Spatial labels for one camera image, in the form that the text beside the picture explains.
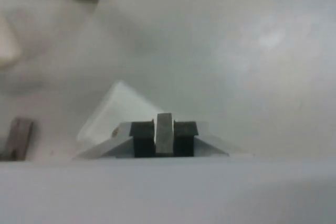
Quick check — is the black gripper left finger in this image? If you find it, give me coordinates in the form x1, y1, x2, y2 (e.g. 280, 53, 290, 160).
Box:
72, 119, 156, 160

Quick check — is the large metal square peg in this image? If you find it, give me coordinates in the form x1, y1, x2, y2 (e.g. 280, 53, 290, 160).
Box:
0, 117, 37, 162

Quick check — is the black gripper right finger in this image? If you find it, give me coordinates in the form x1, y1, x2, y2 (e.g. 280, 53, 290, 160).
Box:
172, 120, 231, 158

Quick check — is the large white part holder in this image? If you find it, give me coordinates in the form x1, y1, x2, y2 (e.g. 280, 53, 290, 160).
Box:
0, 16, 22, 66

